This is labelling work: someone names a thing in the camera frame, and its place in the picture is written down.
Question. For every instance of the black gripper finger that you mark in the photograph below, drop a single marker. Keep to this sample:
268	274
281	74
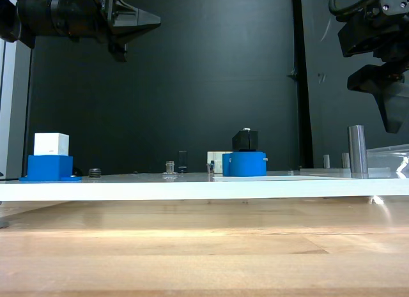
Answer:
137	32
391	108
134	14

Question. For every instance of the large steel cylinder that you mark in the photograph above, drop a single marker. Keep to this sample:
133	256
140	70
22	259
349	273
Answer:
357	150

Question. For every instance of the clear plastic tub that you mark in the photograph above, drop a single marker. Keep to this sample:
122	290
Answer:
390	156

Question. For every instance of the small steel peg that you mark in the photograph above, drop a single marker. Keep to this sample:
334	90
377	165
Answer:
344	160
326	161

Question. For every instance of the white cube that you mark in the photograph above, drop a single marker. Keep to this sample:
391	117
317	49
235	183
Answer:
51	145

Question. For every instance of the black upright socket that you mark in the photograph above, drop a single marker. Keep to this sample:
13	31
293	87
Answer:
182	159

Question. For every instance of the small clear ribbed connector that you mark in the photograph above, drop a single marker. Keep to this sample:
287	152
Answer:
169	168

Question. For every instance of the black block plug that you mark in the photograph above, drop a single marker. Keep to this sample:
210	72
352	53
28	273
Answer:
245	140

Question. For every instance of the white connector housing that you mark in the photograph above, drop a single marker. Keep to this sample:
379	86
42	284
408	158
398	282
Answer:
215	159

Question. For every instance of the white plastic board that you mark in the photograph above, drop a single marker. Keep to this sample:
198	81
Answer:
204	190

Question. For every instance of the black aluminium frame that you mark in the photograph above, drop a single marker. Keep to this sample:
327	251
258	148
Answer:
300	86

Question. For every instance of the blue square mount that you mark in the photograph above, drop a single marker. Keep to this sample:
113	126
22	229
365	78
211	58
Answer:
49	167

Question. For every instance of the blue round mount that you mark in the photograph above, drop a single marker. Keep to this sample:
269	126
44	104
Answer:
244	165

